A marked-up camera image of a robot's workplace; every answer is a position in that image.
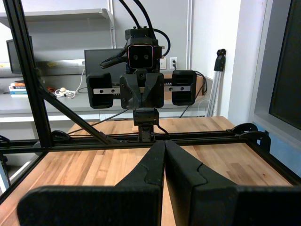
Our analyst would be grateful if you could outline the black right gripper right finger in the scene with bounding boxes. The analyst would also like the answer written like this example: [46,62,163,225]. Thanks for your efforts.
[165,140,301,226]

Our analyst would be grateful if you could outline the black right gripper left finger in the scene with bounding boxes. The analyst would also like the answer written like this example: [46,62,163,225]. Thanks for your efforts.
[16,140,165,226]

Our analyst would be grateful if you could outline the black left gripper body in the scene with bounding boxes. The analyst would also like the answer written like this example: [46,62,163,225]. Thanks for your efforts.
[86,69,198,109]

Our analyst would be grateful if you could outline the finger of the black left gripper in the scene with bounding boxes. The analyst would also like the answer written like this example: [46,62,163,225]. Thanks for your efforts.
[119,73,144,109]
[143,72,165,109]

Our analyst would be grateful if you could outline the brown cardboard box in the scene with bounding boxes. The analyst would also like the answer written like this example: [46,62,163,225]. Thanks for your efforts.
[162,74,206,100]

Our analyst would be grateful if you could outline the black computer monitor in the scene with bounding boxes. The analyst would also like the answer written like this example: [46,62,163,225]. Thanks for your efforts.
[6,39,36,75]
[84,48,129,87]

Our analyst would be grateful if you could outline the stack of books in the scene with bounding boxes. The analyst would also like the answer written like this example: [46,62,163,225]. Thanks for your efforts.
[8,82,29,97]

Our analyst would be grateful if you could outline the grey desk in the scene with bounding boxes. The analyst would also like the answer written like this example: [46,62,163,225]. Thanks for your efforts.
[0,77,214,123]

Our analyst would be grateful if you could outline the black sleeved cable bundle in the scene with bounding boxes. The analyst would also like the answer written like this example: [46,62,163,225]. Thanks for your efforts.
[100,48,129,70]

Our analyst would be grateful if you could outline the white coiled cable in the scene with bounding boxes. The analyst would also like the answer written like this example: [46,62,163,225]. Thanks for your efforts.
[54,69,86,99]

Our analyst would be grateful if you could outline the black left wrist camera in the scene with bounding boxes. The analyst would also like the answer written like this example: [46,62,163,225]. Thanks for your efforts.
[124,27,163,71]

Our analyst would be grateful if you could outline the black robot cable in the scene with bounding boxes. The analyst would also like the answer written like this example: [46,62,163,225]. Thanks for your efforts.
[118,0,142,29]
[133,0,153,30]
[152,29,170,57]

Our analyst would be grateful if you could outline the black frame corner bracket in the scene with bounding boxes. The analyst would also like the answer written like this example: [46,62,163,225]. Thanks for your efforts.
[51,129,70,142]
[231,122,258,137]
[242,130,271,153]

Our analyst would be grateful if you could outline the black aluminium table frame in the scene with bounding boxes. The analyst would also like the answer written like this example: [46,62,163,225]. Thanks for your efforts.
[0,0,301,204]

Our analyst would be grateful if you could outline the grey wall shelf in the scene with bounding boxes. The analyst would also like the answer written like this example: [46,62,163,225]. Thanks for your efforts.
[0,8,116,49]

